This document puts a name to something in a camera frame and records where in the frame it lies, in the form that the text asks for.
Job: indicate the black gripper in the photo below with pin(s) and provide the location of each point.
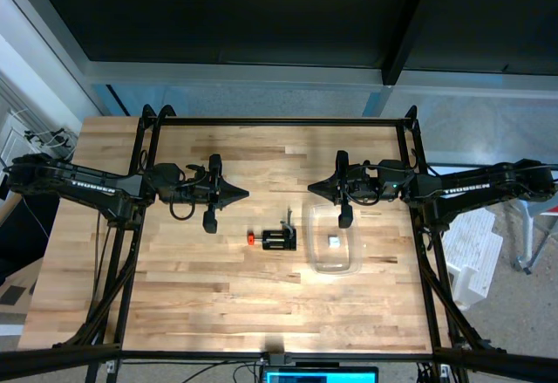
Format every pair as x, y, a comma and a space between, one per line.
355, 189
205, 191

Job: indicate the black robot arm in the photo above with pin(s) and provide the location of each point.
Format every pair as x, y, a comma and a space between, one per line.
87, 182
471, 189

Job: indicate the small white block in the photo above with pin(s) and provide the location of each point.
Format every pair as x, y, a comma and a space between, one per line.
334, 241

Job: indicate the clear plastic tub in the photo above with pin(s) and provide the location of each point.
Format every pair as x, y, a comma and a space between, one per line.
322, 254

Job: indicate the black clamp with red knob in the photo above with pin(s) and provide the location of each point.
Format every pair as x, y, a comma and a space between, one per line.
274, 241

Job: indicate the black room column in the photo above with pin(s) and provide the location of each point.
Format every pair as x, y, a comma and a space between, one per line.
399, 51

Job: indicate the white foam packing block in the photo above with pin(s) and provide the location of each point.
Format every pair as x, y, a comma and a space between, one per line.
471, 261

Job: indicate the laptop screen with blue edge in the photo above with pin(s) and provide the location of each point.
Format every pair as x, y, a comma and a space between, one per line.
318, 376

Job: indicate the power strip with plugs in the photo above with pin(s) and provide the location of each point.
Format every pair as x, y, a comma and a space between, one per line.
43, 138

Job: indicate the grey metal stand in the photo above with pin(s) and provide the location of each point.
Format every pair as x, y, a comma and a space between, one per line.
527, 226

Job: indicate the brown cardboard box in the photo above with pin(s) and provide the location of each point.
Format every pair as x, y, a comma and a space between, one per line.
26, 278

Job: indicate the black metal table frame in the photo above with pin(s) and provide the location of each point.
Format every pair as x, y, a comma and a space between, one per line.
279, 121

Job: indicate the black low camera mount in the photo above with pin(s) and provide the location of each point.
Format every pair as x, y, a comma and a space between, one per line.
276, 358

